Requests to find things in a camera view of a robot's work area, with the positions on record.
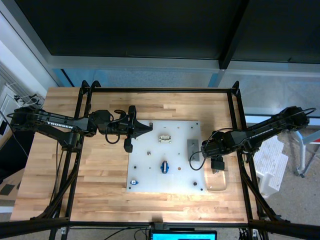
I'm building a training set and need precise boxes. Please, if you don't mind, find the grey metal stand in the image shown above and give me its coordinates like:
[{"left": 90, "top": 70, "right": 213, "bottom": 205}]
[{"left": 287, "top": 127, "right": 320, "bottom": 179}]

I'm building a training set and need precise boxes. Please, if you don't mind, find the white plastic stool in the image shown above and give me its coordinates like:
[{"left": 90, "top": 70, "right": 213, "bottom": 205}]
[{"left": 251, "top": 138, "right": 286, "bottom": 200}]

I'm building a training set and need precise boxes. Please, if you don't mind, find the white taskboard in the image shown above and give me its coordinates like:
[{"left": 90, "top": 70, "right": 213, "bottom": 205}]
[{"left": 126, "top": 120, "right": 205, "bottom": 194}]

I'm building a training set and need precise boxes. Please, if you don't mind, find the screen with blue edge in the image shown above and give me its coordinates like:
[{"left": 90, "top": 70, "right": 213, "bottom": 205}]
[{"left": 149, "top": 229, "right": 218, "bottom": 240}]

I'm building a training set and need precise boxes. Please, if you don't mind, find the clear plastic tub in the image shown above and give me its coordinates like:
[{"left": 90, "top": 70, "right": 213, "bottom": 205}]
[{"left": 203, "top": 162, "right": 229, "bottom": 194}]

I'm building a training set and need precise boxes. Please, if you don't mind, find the black right shoulder cable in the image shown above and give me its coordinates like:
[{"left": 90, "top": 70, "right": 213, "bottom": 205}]
[{"left": 297, "top": 106, "right": 318, "bottom": 118}]

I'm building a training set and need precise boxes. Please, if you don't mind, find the grey metal peg plate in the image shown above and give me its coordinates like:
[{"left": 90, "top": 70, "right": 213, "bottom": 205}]
[{"left": 186, "top": 139, "right": 202, "bottom": 163}]

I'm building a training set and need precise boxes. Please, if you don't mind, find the white connector housing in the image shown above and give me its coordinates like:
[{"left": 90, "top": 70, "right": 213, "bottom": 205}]
[{"left": 158, "top": 134, "right": 173, "bottom": 145}]

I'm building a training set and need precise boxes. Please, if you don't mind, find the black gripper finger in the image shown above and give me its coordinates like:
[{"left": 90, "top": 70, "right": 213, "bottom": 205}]
[
  {"left": 136, "top": 119, "right": 153, "bottom": 130},
  {"left": 136, "top": 127, "right": 153, "bottom": 139}
]

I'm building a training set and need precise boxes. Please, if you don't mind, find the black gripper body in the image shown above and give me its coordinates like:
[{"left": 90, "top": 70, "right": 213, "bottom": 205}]
[
  {"left": 211, "top": 155, "right": 226, "bottom": 172},
  {"left": 116, "top": 105, "right": 138, "bottom": 153}
]

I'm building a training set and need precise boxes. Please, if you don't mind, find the blue round clamp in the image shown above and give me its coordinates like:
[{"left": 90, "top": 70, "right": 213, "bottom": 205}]
[{"left": 159, "top": 160, "right": 172, "bottom": 174}]

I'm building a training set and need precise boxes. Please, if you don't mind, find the black table frame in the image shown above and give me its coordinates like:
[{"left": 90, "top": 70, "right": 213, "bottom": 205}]
[{"left": 0, "top": 79, "right": 320, "bottom": 240}]

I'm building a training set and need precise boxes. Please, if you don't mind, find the black wall pillar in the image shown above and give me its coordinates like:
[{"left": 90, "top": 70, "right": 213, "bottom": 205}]
[{"left": 218, "top": 0, "right": 250, "bottom": 70}]

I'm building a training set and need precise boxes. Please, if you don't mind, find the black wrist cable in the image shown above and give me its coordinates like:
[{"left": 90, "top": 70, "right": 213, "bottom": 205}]
[{"left": 189, "top": 149, "right": 209, "bottom": 172}]

